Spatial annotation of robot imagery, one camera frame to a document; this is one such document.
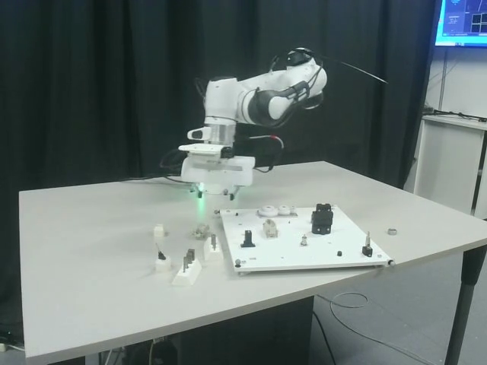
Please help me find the black floor cable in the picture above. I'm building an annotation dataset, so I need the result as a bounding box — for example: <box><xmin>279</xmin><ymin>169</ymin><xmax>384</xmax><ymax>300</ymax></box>
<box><xmin>311</xmin><ymin>314</ymin><xmax>345</xmax><ymax>365</ymax></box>

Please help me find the dark table leg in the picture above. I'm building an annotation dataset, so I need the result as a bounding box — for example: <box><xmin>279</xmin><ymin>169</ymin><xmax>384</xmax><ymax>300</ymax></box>
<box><xmin>444</xmin><ymin>249</ymin><xmax>477</xmax><ymax>365</ymax></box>

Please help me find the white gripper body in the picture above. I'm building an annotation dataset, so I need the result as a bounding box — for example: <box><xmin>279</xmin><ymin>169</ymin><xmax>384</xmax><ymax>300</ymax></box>
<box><xmin>180</xmin><ymin>155</ymin><xmax>256</xmax><ymax>189</ymax></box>

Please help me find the white task board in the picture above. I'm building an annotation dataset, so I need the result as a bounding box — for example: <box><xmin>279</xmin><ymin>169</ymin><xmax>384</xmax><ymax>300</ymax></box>
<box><xmin>215</xmin><ymin>205</ymin><xmax>395</xmax><ymax>276</ymax></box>

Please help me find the black table cable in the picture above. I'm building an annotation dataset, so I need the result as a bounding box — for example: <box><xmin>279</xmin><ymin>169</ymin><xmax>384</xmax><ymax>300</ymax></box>
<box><xmin>127</xmin><ymin>147</ymin><xmax>184</xmax><ymax>183</ymax></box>

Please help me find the grey floor cable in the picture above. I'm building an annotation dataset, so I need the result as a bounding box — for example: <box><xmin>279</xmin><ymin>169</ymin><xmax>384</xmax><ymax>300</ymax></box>
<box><xmin>314</xmin><ymin>290</ymin><xmax>371</xmax><ymax>365</ymax></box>

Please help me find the black curtain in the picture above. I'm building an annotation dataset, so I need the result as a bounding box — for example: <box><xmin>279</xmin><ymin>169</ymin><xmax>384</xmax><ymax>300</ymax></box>
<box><xmin>0</xmin><ymin>0</ymin><xmax>438</xmax><ymax>343</ymax></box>

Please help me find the black D-SUB plug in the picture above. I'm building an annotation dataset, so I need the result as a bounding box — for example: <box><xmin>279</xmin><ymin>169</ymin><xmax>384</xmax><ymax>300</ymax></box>
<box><xmin>310</xmin><ymin>203</ymin><xmax>335</xmax><ymax>234</ymax></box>

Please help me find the white mounting plate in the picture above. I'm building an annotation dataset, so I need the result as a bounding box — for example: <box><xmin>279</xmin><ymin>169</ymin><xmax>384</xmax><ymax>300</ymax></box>
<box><xmin>177</xmin><ymin>143</ymin><xmax>234</xmax><ymax>158</ymax></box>

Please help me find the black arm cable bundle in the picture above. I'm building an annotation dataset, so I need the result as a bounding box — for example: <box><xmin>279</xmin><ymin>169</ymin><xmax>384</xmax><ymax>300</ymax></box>
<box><xmin>194</xmin><ymin>47</ymin><xmax>390</xmax><ymax>129</ymax></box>

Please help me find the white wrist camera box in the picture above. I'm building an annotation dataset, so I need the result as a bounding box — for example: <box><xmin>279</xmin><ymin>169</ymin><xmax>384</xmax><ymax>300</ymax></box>
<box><xmin>186</xmin><ymin>127</ymin><xmax>212</xmax><ymax>141</ymax></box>

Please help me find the white cabinet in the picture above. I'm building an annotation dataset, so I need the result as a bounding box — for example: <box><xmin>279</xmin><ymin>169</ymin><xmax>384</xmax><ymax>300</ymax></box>
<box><xmin>412</xmin><ymin>113</ymin><xmax>487</xmax><ymax>221</ymax></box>

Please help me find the short white peg holder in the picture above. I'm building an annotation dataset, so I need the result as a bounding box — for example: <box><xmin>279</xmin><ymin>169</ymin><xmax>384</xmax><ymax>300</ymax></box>
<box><xmin>203</xmin><ymin>243</ymin><xmax>223</xmax><ymax>262</ymax></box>

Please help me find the long white peg holder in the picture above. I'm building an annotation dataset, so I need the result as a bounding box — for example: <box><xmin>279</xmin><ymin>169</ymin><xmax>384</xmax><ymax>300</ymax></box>
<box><xmin>171</xmin><ymin>262</ymin><xmax>202</xmax><ymax>287</ymax></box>

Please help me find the blue screen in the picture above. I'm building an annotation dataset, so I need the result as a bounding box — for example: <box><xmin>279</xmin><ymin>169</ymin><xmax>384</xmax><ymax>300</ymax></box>
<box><xmin>434</xmin><ymin>0</ymin><xmax>487</xmax><ymax>49</ymax></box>

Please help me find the silver metal plug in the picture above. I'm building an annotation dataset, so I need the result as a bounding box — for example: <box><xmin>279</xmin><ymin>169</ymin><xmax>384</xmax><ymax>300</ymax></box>
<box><xmin>189</xmin><ymin>224</ymin><xmax>211</xmax><ymax>242</ymax></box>

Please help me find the black under-table cabinet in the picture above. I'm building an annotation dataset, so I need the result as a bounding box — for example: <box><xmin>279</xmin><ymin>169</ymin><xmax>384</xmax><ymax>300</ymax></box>
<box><xmin>177</xmin><ymin>295</ymin><xmax>315</xmax><ymax>365</ymax></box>

